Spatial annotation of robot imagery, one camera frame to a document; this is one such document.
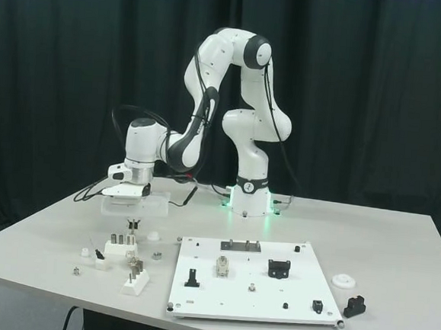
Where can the black curtain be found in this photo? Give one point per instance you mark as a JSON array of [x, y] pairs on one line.
[[60, 64]]

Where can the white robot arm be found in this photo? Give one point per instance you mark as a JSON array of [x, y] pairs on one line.
[[250, 148]]

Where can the white square peg holder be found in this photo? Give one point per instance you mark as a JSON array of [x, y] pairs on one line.
[[134, 285]]

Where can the medium metal round peg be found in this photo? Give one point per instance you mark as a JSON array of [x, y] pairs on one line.
[[121, 239]]

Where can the white small gear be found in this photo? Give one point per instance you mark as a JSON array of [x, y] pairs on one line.
[[84, 253]]

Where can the white round peg holder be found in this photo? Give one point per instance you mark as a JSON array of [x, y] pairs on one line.
[[120, 249]]

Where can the small metal round peg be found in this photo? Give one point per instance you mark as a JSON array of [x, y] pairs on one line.
[[131, 238]]

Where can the large metal square peg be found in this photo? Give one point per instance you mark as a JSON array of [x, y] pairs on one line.
[[141, 268]]

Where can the flat white mounting plate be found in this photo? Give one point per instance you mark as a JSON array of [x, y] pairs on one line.
[[125, 190]]

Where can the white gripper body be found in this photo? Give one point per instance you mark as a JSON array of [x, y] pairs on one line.
[[141, 206]]

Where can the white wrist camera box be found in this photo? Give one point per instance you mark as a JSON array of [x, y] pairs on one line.
[[118, 173]]

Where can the grey D-SUB plug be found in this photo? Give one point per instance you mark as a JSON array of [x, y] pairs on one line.
[[132, 263]]

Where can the white medium gear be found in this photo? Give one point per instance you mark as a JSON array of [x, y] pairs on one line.
[[153, 236]]

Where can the metal hex bolt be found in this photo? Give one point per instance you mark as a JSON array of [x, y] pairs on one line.
[[156, 255]]

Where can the white task board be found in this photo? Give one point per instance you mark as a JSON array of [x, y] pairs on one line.
[[233, 288]]

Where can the black plastic block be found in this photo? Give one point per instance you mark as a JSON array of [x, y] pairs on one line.
[[354, 305]]

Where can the white large gear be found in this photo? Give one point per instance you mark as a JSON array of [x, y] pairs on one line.
[[343, 283]]

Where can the large metal round peg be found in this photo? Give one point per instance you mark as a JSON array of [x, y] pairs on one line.
[[114, 238]]

